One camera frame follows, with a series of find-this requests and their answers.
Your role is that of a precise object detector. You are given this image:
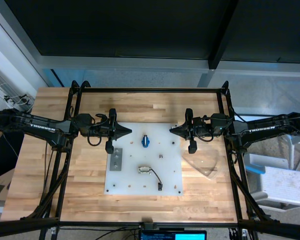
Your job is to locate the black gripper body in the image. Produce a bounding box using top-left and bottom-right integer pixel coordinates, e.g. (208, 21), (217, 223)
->
(89, 108), (119, 154)
(185, 108), (212, 154)

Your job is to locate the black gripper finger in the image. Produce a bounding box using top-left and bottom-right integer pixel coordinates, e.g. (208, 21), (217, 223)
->
(117, 121), (133, 132)
(169, 122), (187, 132)
(117, 130), (133, 141)
(169, 130), (187, 140)

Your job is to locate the black USB cable with plug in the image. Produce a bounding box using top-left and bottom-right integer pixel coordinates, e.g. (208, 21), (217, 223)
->
(149, 167), (164, 189)

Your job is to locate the large blue connector holder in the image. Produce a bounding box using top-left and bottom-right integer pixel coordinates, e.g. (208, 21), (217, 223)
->
(140, 134), (151, 149)

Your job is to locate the grey metal plate with pegs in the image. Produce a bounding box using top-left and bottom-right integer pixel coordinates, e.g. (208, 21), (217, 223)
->
(109, 147), (123, 172)

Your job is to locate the clear plastic tub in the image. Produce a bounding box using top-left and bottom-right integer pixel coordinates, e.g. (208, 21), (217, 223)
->
(181, 143), (224, 181)

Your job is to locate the white plastic board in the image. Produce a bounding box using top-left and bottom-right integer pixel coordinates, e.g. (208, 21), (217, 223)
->
(103, 121), (184, 196)

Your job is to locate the laptop screen with blue edge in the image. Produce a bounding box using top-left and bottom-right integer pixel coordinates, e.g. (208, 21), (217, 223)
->
(139, 230), (207, 240)

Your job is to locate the white step stool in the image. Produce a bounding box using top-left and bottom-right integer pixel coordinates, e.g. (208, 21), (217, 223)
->
(251, 166), (300, 213)

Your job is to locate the brown cardboard box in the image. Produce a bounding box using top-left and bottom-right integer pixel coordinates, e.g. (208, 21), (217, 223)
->
(0, 168), (15, 201)

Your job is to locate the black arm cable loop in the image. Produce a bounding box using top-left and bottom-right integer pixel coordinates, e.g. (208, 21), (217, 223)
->
(86, 133), (102, 147)

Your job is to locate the black metal frame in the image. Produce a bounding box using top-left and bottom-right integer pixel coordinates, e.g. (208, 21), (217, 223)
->
(0, 80), (282, 240)

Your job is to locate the black table-level camera box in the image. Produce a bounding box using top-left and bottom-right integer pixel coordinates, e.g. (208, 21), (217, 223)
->
(142, 217), (154, 231)

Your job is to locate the black and white cable bundle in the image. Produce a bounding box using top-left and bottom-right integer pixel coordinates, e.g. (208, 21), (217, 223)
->
(3, 94), (34, 111)

